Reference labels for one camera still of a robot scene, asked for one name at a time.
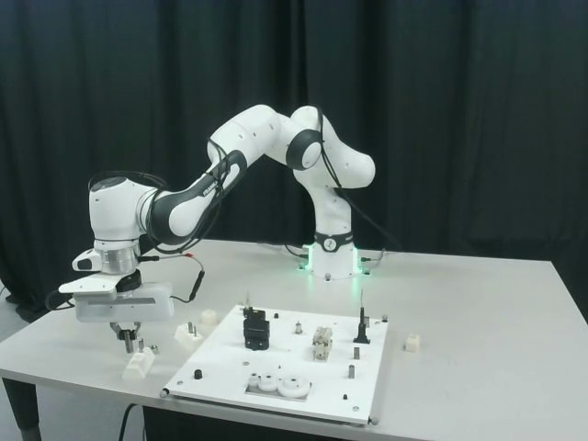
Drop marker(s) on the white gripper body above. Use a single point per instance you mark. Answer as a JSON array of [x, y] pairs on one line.
[[138, 305]]

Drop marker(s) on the metal BNC plug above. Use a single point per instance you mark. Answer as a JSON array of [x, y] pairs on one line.
[[299, 327]]

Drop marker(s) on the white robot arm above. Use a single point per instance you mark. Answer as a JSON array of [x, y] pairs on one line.
[[257, 133]]

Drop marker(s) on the dark table leg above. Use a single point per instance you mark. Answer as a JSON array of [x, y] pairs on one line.
[[20, 409]]

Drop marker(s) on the small white square holder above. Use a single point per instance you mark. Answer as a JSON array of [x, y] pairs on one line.
[[412, 343]]

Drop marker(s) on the white small gear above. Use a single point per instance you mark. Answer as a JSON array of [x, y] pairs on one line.
[[267, 381]]

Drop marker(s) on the pale Ethernet plug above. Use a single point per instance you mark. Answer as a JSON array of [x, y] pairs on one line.
[[322, 343]]

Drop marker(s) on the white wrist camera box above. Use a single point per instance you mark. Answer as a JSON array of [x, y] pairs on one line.
[[85, 262]]

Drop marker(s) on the black bolt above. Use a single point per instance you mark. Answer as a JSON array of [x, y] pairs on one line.
[[198, 374]]

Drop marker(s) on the long white peg holder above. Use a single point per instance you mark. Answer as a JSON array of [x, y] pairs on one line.
[[137, 367]]

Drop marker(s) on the small white round holder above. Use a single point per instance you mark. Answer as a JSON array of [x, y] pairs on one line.
[[209, 317]]

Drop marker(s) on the white medium gear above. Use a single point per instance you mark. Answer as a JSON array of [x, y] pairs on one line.
[[253, 382]]

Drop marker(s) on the flat white mounting plate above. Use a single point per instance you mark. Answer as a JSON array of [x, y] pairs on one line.
[[87, 286]]

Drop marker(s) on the white task board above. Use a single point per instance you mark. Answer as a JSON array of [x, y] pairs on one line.
[[294, 363]]

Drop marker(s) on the black D-SUB plug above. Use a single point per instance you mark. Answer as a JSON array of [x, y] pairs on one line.
[[255, 331]]

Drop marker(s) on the black curtain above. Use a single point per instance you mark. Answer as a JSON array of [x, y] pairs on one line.
[[92, 92]]

